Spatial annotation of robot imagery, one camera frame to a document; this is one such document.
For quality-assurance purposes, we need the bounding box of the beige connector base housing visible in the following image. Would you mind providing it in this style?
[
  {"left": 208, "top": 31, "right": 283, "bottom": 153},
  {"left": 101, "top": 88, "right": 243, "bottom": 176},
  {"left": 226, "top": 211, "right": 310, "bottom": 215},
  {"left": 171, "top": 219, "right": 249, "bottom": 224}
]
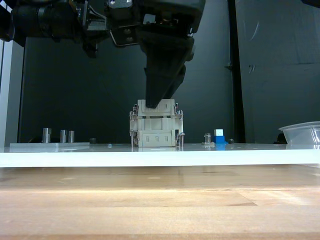
[{"left": 128, "top": 101, "right": 186, "bottom": 149}]

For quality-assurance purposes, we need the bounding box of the white board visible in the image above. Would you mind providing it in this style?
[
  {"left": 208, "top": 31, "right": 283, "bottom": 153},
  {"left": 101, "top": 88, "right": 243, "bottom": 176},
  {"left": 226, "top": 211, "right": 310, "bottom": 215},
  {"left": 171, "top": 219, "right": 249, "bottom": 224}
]
[{"left": 0, "top": 142, "right": 320, "bottom": 169}]

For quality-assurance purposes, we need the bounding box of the beige HAN10-E connector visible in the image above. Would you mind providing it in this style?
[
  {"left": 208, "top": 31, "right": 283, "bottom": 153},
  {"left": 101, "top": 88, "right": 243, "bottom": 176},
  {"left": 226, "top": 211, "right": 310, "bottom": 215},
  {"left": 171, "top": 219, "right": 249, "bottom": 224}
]
[{"left": 137, "top": 98, "right": 176, "bottom": 118}]

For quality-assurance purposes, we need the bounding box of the clear plastic tub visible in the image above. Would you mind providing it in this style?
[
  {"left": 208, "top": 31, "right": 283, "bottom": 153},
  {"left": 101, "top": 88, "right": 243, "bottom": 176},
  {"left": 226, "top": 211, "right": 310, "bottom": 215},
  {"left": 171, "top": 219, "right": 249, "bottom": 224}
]
[{"left": 278, "top": 121, "right": 320, "bottom": 151}]

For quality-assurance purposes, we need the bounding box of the small silver socket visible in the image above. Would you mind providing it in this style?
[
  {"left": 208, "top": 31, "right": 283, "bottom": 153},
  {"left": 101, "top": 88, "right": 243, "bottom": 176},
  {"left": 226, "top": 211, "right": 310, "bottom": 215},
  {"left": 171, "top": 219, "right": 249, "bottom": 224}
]
[{"left": 201, "top": 133, "right": 216, "bottom": 148}]

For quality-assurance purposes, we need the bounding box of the blue socket base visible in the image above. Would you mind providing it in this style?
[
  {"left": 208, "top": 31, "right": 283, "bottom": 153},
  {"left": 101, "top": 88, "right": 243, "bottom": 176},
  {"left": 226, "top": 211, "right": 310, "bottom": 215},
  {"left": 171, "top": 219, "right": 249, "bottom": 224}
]
[{"left": 213, "top": 135, "right": 229, "bottom": 151}]

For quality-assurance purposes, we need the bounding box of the grey metal plate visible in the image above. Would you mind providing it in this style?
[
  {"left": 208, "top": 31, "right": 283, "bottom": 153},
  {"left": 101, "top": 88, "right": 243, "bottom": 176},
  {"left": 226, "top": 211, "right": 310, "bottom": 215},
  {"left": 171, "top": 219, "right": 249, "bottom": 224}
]
[{"left": 9, "top": 141, "right": 91, "bottom": 153}]

